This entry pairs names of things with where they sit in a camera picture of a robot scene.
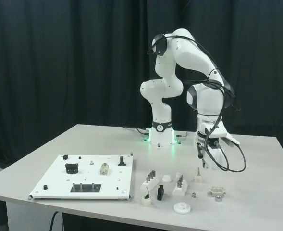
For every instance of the white task board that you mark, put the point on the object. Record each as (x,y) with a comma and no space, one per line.
(88,179)

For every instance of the white small gear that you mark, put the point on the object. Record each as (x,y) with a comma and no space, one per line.
(166,178)

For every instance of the black curtains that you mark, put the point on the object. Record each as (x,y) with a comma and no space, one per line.
(59,60)

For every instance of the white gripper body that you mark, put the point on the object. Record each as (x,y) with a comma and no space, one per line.
(215,157)

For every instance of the white square peg holder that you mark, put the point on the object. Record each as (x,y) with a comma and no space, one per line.
(180,190)

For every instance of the small white bolt holder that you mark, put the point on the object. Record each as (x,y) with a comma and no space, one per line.
(198,178)

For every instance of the metal square peg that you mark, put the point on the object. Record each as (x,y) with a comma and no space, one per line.
(179,184)
(181,179)

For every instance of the round metal waterproof plug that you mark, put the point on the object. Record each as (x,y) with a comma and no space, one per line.
(218,199)

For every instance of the black D-SUB plug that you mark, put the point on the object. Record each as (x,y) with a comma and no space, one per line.
(161,192)

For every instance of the white large gear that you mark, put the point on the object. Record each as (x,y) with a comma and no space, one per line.
(182,208)

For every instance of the small metal BNC plug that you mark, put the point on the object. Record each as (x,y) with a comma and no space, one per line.
(193,195)

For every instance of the white medium gear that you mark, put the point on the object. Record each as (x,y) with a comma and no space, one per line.
(178,174)

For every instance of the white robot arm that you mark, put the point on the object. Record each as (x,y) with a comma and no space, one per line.
(164,87)

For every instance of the small white plug holder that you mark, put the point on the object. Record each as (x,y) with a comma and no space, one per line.
(146,201)

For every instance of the metal square flange socket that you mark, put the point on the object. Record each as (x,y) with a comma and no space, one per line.
(217,190)

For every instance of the white round peg holder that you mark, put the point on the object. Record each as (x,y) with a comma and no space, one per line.
(151,184)

